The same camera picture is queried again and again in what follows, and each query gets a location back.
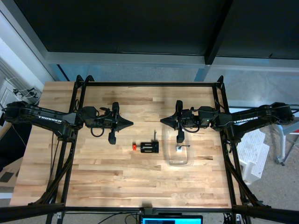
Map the white plastic step stool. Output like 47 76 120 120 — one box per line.
237 129 271 186

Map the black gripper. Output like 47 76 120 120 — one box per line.
160 100 199 144
98 102 134 145

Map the white and black cable bundle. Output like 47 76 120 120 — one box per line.
13 87 39 100

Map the black vise with orange knob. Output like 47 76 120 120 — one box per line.
132 140 160 154

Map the brown cardboard box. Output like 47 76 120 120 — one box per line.
0 156 24 187

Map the laptop screen with blue edge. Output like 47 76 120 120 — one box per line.
140 215 203 224

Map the clear plastic tub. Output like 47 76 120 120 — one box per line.
162 127 194 168

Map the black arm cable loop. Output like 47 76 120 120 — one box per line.
181 123 201 134
90 125 105 138

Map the black metal frame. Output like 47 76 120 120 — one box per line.
0 74 299 224

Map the grey metal chair frame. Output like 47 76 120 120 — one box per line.
273 122 299 167

